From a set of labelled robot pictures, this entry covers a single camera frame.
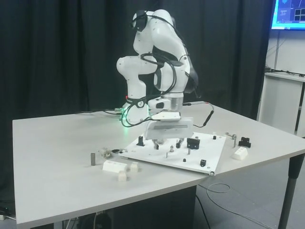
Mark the metal bolt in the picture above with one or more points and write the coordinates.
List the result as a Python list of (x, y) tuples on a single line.
[(234, 137)]

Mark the dark grey table leg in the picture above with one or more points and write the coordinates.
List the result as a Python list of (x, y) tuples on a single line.
[(291, 186)]

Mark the black D-SUB plug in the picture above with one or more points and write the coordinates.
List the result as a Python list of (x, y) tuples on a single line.
[(245, 141)]

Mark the metal BNC plug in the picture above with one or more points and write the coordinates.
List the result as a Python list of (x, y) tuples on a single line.
[(171, 149)]

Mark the white task board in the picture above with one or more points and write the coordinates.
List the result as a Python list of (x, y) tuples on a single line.
[(152, 156)]

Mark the large metal round peg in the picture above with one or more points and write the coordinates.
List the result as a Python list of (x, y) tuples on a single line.
[(92, 159)]

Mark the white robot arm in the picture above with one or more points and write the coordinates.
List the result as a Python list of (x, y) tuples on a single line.
[(133, 78)]

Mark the blue screen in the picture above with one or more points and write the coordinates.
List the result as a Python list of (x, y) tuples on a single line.
[(289, 13)]

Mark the white cabinet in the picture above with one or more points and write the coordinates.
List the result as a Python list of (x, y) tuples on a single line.
[(281, 102)]

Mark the white waterproof plug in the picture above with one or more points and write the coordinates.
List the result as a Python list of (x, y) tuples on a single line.
[(104, 152)]

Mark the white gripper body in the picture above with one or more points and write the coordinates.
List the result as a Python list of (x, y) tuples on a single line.
[(169, 130)]

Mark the small white holder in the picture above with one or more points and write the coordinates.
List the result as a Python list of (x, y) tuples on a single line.
[(134, 167), (122, 176)]

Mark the white power strip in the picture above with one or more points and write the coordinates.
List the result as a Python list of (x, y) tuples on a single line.
[(2, 217)]

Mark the black curtain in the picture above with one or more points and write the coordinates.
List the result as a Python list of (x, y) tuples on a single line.
[(59, 47)]

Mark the black USB plug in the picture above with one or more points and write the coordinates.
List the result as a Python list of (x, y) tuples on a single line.
[(115, 150)]

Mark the white wedge holder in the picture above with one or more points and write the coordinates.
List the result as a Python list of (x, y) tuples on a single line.
[(239, 153)]

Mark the long white peg holder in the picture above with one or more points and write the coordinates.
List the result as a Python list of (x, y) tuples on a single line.
[(114, 166)]

